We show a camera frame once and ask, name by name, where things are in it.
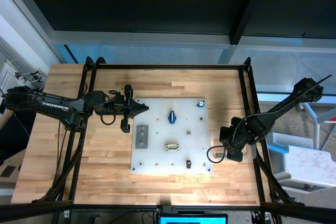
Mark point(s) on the grey metal stand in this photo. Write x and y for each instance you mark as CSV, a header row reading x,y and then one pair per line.
x,y
315,119

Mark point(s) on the white plastic step stool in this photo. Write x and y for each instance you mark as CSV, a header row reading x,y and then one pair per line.
x,y
304,166

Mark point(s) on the black aluminium frame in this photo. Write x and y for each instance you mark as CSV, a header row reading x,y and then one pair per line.
x,y
168,67

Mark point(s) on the wide grey metal bar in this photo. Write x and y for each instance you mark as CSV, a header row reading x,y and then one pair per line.
x,y
219,154

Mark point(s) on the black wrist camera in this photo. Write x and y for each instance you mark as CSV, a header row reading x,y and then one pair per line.
x,y
225,134

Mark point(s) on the black camera bracket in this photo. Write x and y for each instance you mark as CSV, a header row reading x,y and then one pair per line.
x,y
167,208

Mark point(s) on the screen with blue edge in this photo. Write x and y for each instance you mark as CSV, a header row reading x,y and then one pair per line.
x,y
193,220

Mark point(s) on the beige multi-pin connector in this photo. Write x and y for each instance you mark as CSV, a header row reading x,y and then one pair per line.
x,y
172,147

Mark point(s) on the small blue white connector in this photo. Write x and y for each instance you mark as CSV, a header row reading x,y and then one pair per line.
x,y
200,103

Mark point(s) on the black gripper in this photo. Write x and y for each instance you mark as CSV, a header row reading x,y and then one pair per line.
x,y
127,108
240,137

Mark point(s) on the brown cardboard box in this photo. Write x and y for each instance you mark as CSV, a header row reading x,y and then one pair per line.
x,y
10,161

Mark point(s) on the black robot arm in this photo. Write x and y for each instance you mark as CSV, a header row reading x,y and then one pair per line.
x,y
283,106
52,106

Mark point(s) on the black upright post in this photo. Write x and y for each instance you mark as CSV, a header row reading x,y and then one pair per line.
x,y
244,6

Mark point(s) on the black USB socket mount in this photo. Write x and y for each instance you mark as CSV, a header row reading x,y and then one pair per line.
x,y
188,164

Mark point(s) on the grey aluminium bar holder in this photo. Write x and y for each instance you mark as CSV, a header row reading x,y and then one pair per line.
x,y
137,140

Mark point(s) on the white taskboard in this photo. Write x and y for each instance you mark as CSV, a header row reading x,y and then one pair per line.
x,y
162,161

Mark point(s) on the blue clamp with silver cylinder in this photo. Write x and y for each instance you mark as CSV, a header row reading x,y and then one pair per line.
x,y
172,117

